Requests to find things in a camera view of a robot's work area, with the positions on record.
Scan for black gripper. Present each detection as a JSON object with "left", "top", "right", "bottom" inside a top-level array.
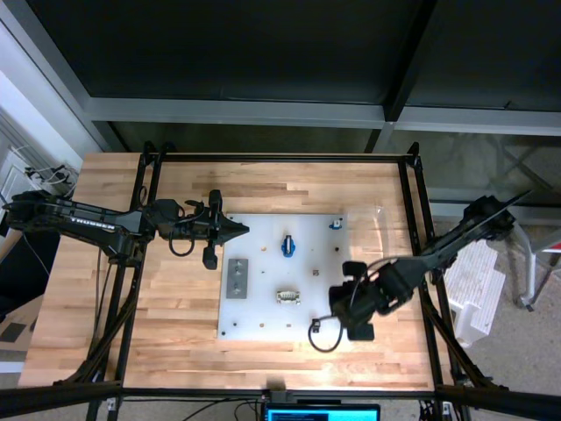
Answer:
[
  {"left": 343, "top": 261, "right": 378, "bottom": 341},
  {"left": 192, "top": 189, "right": 251, "bottom": 269}
]

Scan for blue clamp holder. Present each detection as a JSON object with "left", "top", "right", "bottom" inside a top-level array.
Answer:
[{"left": 279, "top": 234, "right": 298, "bottom": 260}]

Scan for clear plastic tub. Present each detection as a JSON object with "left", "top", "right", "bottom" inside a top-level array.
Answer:
[{"left": 348, "top": 203, "right": 413, "bottom": 264}]

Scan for white task board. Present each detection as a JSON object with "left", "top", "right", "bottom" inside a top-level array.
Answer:
[{"left": 217, "top": 212, "right": 359, "bottom": 342}]

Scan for white foam packing block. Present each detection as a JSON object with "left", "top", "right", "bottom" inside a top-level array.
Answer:
[{"left": 442, "top": 243, "right": 501, "bottom": 350}]

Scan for laptop screen with blue edge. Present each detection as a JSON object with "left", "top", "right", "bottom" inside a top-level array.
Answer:
[{"left": 261, "top": 403, "right": 381, "bottom": 421}]

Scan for grey metal crossbeam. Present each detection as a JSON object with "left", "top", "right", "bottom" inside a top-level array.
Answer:
[
  {"left": 394, "top": 104, "right": 561, "bottom": 136},
  {"left": 85, "top": 96, "right": 389, "bottom": 131}
]

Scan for grey metal stand leg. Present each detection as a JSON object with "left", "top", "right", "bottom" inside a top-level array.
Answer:
[{"left": 506, "top": 227, "right": 561, "bottom": 313}]

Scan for brown cardboard box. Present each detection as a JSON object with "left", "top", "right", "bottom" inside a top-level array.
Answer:
[{"left": 0, "top": 293, "right": 45, "bottom": 374}]

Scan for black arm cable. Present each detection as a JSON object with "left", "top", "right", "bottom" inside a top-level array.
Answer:
[
  {"left": 308, "top": 311, "right": 346, "bottom": 353},
  {"left": 167, "top": 227, "right": 197, "bottom": 259}
]

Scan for grey metal base plate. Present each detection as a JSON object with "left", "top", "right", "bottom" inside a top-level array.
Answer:
[{"left": 223, "top": 257, "right": 250, "bottom": 300}]

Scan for black metal frame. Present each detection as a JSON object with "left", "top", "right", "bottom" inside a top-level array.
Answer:
[{"left": 0, "top": 139, "right": 561, "bottom": 421}]

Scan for white power strip cables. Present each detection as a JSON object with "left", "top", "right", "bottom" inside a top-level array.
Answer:
[{"left": 24, "top": 164, "right": 74, "bottom": 192}]

